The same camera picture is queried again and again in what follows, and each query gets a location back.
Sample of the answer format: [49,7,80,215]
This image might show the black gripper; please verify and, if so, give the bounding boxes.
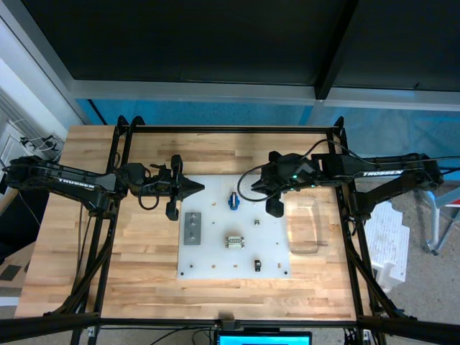
[250,151,290,218]
[157,154,205,221]

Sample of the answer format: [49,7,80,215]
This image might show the beige connector socket base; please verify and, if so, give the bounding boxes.
[225,234,247,251]

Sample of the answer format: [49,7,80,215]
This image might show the grey metal peg plate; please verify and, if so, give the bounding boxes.
[183,211,202,247]

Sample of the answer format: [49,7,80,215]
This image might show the clear plastic tub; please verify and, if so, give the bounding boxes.
[285,198,330,258]

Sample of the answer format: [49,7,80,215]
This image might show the white task board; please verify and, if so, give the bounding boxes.
[176,175,293,280]

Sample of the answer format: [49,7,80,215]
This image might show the white foam block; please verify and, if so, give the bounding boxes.
[364,201,410,294]

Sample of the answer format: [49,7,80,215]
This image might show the laptop screen blue edge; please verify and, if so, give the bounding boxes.
[215,331,313,345]

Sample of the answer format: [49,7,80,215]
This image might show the grey metal stand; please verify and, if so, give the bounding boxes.
[413,181,460,257]

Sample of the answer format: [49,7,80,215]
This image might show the brown cardboard box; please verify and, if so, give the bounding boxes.
[0,241,37,288]

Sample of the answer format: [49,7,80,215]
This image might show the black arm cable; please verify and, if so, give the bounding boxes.
[300,138,460,170]
[237,163,276,202]
[138,183,161,211]

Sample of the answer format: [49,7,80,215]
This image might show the black wall column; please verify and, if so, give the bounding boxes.
[315,0,360,101]

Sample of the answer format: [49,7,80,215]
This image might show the tangled power cables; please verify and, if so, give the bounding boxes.
[19,135,60,152]

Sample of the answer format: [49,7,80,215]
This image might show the black aluminium frame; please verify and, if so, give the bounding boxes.
[0,114,460,345]

